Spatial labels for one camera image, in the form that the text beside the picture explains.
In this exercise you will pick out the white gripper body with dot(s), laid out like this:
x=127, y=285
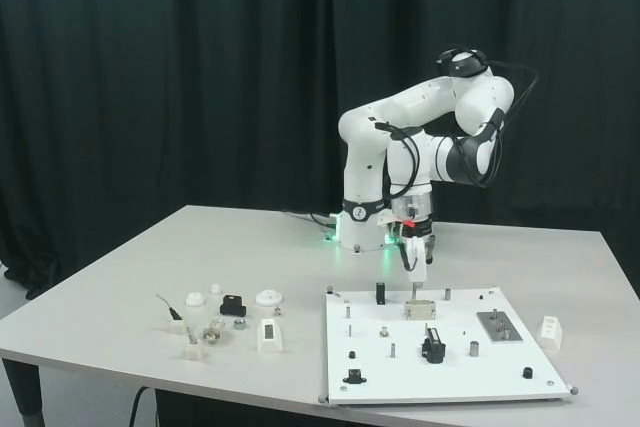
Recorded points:
x=417, y=257

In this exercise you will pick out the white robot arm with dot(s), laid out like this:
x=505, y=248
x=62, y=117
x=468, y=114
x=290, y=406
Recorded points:
x=360, y=132

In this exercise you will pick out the large metal round peg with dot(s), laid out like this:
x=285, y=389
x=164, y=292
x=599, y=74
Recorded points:
x=474, y=349

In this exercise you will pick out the white round peg holder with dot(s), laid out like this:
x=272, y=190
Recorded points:
x=550, y=337

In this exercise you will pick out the large metal square peg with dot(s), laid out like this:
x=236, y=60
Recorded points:
x=268, y=332

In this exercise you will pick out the white square peg holder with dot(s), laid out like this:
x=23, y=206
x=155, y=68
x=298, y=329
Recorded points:
x=270, y=344

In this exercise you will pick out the thin black rod red tag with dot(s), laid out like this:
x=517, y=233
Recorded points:
x=408, y=222

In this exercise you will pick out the white flat mounting plate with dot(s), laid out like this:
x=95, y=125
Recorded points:
x=387, y=218

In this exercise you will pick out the white task board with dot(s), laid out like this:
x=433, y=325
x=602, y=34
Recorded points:
x=500, y=372

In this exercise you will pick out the metal BNC plug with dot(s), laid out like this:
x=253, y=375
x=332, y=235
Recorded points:
x=276, y=311

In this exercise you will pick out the white large gear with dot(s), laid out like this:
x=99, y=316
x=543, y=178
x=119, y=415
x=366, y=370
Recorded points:
x=267, y=298

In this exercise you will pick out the metal bolt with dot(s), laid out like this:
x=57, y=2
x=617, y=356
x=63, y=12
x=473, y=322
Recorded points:
x=240, y=323

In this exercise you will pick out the black D-SUB plug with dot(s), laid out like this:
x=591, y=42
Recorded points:
x=231, y=305

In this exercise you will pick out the white small gear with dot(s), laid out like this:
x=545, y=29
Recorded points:
x=215, y=289

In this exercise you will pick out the white medium gear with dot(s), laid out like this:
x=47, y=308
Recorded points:
x=195, y=299

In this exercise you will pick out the clear Ethernet plug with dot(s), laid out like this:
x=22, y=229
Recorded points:
x=191, y=336

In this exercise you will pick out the small white plug holder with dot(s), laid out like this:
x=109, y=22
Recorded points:
x=194, y=352
x=180, y=326

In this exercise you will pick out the black cabinet under table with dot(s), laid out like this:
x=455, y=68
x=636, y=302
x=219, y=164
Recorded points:
x=225, y=412

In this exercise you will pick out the black curtain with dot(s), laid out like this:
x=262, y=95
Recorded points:
x=150, y=47

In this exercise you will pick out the black table leg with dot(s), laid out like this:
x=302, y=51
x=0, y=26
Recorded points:
x=22, y=392

